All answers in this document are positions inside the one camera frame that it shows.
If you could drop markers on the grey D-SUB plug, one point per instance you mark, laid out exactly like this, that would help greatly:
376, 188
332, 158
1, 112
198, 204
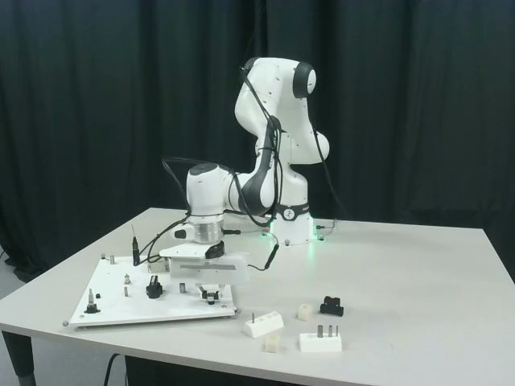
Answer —
157, 267

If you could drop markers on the dark grey table leg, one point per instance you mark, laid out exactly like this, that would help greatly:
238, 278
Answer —
18, 358

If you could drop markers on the tall black waterproof plug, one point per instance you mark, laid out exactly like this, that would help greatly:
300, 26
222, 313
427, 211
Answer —
136, 251

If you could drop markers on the white task board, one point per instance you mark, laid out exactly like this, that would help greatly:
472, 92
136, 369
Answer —
120, 309

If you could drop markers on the white peg holder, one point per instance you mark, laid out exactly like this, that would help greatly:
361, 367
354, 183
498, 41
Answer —
320, 342

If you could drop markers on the small white cube holder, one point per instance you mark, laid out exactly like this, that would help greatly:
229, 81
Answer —
305, 312
272, 344

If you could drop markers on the black curtain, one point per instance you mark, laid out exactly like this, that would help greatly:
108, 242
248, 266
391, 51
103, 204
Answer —
100, 100

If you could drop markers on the black block holder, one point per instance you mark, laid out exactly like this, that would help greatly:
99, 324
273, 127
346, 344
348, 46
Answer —
332, 306

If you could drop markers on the metal BNC plug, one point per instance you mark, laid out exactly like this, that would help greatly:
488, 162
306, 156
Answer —
128, 279

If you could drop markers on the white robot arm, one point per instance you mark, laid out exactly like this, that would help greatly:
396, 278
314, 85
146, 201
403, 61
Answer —
289, 120

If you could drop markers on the small metal bolt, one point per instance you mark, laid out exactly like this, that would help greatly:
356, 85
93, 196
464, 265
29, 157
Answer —
209, 299

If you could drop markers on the metal USB plug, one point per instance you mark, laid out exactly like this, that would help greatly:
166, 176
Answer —
91, 299

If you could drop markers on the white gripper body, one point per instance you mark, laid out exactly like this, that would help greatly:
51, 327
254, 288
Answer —
209, 275

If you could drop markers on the black Ethernet plug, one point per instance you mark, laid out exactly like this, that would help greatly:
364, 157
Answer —
155, 288

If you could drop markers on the white wedge holder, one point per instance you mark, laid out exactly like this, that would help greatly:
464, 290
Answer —
263, 325

